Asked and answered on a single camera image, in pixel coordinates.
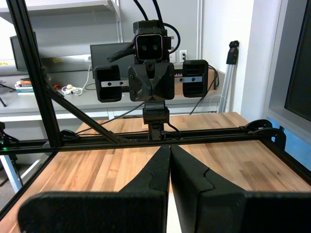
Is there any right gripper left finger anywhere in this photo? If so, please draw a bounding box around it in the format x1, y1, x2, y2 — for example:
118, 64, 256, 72
18, 145, 170, 233

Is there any white coiled cable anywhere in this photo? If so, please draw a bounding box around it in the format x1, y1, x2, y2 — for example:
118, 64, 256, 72
61, 64, 92, 96

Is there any aluminium extrusion stand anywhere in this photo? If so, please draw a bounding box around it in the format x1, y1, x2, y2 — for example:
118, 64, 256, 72
218, 40, 240, 114

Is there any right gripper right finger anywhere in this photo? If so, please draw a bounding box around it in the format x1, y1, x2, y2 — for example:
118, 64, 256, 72
171, 145, 311, 233

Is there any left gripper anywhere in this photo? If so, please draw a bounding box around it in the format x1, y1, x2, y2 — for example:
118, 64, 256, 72
93, 59, 209, 102

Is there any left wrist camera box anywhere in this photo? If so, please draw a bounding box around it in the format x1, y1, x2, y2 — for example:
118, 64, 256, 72
135, 33, 163, 61

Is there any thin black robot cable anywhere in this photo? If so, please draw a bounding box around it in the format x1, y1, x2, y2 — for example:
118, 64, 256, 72
162, 22, 181, 54

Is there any dark computer monitor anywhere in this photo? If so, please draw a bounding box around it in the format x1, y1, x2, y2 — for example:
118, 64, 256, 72
9, 31, 38, 72
89, 43, 137, 80

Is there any white wall shelf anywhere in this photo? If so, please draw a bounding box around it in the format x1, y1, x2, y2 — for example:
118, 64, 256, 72
0, 0, 122, 44

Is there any black aluminium frame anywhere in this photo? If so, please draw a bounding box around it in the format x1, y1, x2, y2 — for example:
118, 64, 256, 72
0, 0, 311, 219

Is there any grey office desk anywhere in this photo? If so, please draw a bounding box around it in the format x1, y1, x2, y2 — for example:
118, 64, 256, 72
0, 70, 221, 122

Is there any stack of books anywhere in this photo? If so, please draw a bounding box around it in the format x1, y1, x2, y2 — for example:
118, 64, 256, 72
14, 81, 34, 94

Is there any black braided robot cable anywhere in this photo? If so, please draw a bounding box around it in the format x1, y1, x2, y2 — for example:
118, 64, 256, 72
107, 43, 137, 63

